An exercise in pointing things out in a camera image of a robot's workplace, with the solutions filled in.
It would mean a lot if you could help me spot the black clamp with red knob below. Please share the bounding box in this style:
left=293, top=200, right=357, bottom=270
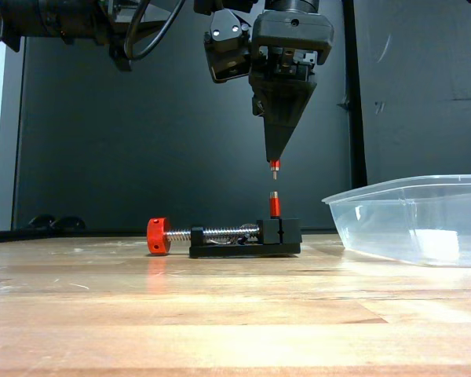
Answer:
left=146, top=216, right=302, bottom=259

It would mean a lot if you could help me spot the red rca socket braided cable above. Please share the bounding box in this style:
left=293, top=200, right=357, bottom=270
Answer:
left=235, top=190, right=283, bottom=245

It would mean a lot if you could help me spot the dark grey backdrop panel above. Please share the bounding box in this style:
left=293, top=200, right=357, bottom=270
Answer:
left=13, top=0, right=471, bottom=233

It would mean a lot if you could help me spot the clear plastic tub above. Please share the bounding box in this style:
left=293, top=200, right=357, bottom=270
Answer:
left=321, top=174, right=471, bottom=269

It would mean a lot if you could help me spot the black aluminium frame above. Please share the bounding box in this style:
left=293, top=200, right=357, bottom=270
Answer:
left=0, top=0, right=369, bottom=245

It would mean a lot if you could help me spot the white window frame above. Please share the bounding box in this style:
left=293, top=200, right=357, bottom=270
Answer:
left=0, top=42, right=24, bottom=232

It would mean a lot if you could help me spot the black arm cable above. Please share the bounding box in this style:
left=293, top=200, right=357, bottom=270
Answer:
left=123, top=0, right=190, bottom=62

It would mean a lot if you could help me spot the black frame corner bracket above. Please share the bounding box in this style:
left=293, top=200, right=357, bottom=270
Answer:
left=28, top=214, right=57, bottom=229
left=50, top=215, right=86, bottom=231

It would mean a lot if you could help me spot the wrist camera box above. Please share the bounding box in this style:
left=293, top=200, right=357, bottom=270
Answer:
left=203, top=9, right=254, bottom=86

